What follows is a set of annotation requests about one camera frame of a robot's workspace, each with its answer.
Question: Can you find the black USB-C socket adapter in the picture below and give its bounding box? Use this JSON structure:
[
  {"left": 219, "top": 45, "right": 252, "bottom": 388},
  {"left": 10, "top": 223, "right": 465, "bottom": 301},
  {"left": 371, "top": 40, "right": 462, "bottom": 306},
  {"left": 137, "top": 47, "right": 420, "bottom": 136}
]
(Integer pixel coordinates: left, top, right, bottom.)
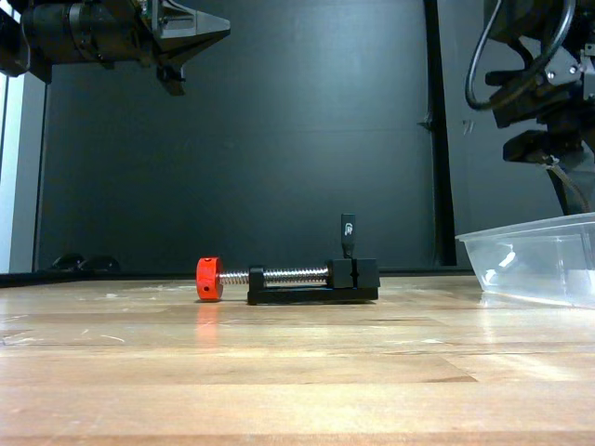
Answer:
[{"left": 340, "top": 213, "right": 358, "bottom": 259}]

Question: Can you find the USB-C connector with braided cable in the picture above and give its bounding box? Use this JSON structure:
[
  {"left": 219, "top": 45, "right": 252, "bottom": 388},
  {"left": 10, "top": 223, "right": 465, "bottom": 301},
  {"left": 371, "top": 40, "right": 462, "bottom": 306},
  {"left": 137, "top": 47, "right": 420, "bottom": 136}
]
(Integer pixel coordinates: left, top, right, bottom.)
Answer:
[{"left": 541, "top": 155, "right": 592, "bottom": 215}]

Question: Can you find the black clamp with red knob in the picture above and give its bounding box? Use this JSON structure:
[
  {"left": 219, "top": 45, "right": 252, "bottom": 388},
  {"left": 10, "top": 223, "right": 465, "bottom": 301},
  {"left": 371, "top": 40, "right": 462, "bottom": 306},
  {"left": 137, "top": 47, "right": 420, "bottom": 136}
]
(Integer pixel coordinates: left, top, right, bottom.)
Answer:
[{"left": 194, "top": 256, "right": 381, "bottom": 307}]

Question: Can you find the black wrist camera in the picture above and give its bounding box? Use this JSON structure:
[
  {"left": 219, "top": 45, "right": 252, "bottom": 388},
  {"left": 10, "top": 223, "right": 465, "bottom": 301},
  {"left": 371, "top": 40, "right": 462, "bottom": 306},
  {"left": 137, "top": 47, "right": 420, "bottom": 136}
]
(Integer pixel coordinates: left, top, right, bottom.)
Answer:
[{"left": 484, "top": 68, "right": 559, "bottom": 130}]

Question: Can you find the black vertical room post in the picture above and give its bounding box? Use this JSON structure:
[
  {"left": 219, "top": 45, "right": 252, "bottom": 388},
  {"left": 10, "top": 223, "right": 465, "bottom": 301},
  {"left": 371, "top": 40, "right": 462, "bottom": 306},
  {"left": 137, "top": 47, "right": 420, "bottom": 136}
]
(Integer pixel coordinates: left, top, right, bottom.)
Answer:
[{"left": 420, "top": 0, "right": 459, "bottom": 267}]

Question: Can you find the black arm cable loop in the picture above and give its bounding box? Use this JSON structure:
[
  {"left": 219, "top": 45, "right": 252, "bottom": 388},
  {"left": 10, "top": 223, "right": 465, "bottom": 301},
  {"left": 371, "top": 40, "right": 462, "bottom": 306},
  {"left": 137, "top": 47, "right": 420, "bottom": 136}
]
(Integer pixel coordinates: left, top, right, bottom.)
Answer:
[{"left": 466, "top": 0, "right": 576, "bottom": 112}]

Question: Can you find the clear plastic tub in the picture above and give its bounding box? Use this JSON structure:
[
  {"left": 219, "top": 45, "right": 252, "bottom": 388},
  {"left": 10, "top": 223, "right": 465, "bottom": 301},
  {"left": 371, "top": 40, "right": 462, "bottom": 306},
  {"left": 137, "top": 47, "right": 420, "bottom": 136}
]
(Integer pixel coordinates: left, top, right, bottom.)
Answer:
[{"left": 454, "top": 212, "right": 595, "bottom": 311}]

